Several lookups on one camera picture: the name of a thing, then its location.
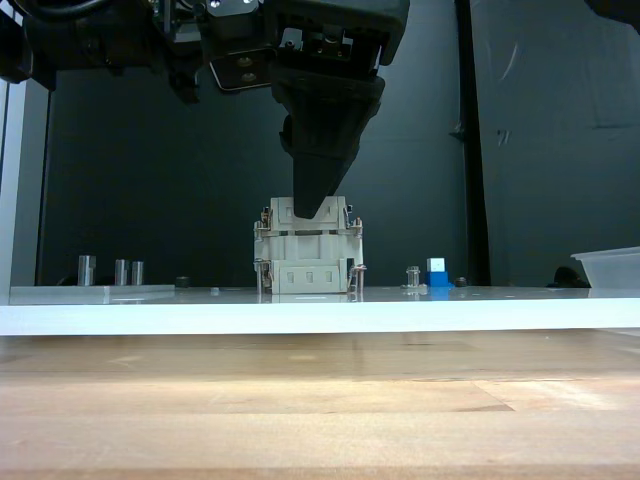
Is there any beige HAN10-E connector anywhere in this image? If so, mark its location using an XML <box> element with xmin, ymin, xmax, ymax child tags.
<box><xmin>253</xmin><ymin>196</ymin><xmax>365</xmax><ymax>262</ymax></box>

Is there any beige connector base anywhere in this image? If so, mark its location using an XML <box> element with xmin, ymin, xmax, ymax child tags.
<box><xmin>254</xmin><ymin>257</ymin><xmax>366</xmax><ymax>304</ymax></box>

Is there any white mounting board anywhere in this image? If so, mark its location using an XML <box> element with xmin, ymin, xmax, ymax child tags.
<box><xmin>0</xmin><ymin>284</ymin><xmax>640</xmax><ymax>337</ymax></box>

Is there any small blue clamp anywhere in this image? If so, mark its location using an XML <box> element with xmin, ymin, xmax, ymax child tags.
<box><xmin>423</xmin><ymin>270</ymin><xmax>455</xmax><ymax>290</ymax></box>

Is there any grey metal plate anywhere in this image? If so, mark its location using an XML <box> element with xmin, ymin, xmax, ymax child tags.
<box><xmin>9</xmin><ymin>283</ymin><xmax>176</xmax><ymax>306</ymax></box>

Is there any clear plastic tub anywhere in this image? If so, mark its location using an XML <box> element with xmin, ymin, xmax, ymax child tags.
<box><xmin>569</xmin><ymin>244</ymin><xmax>640</xmax><ymax>292</ymax></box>

